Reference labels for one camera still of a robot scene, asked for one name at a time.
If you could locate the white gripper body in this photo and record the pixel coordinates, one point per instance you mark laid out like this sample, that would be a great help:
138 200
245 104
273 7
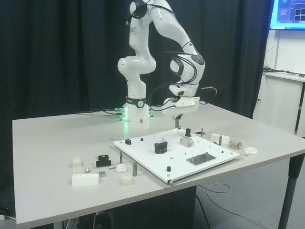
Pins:
183 110

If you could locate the metal square peg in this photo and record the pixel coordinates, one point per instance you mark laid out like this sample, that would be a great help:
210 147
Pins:
177 123

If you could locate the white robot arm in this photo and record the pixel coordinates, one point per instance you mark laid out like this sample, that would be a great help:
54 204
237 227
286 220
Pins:
137 66

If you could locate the white peg holder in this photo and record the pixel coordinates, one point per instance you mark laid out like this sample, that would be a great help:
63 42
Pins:
215 137

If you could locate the metal peg in holder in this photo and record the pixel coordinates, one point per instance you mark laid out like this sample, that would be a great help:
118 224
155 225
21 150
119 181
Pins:
220 140

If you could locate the thick metal round peg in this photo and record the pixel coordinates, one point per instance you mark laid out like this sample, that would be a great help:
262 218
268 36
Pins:
134 169

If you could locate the thin metal round peg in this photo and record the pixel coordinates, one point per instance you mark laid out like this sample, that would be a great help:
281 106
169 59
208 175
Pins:
120 158

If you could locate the black upright plug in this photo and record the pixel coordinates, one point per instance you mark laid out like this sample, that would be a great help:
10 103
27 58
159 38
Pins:
188 132

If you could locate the metal bolt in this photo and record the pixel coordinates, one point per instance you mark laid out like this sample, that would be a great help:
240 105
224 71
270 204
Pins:
201 132

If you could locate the white task board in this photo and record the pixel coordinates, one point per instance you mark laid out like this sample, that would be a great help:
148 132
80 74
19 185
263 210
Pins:
147 156

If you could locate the beige D-SUB plug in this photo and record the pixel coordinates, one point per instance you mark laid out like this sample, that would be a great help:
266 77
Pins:
236 143

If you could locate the white small gear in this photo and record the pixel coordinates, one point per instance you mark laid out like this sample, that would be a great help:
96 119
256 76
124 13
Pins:
121 168

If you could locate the white large gear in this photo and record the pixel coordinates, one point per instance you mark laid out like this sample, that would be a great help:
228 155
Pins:
250 151

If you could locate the white hexagonal holder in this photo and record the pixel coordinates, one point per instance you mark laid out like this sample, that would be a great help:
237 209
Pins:
127 180

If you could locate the white cabinet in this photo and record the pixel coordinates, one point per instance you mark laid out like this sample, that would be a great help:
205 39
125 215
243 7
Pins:
278 105

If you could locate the small white holder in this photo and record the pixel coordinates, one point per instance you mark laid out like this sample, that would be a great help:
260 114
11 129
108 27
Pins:
76 161

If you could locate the long white holder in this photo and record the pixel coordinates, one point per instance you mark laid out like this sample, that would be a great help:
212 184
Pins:
85 180

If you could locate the black curtains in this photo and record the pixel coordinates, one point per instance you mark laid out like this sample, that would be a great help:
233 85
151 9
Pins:
59 59

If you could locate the black table leg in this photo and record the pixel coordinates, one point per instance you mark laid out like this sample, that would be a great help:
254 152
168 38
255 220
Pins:
291 186

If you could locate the blue screen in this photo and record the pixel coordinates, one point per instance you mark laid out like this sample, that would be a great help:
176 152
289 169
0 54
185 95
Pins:
289 14

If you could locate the white power strip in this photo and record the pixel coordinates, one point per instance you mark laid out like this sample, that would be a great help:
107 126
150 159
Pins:
3 217

